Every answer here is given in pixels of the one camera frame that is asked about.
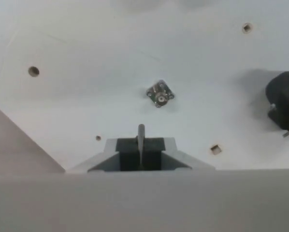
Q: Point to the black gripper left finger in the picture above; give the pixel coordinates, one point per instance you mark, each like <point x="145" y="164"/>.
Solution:
<point x="127" y="149"/>

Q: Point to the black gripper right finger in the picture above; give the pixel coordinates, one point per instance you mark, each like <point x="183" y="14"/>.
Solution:
<point x="154" y="149"/>

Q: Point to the white task board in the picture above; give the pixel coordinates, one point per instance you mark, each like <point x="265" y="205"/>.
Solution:
<point x="110" y="60"/>

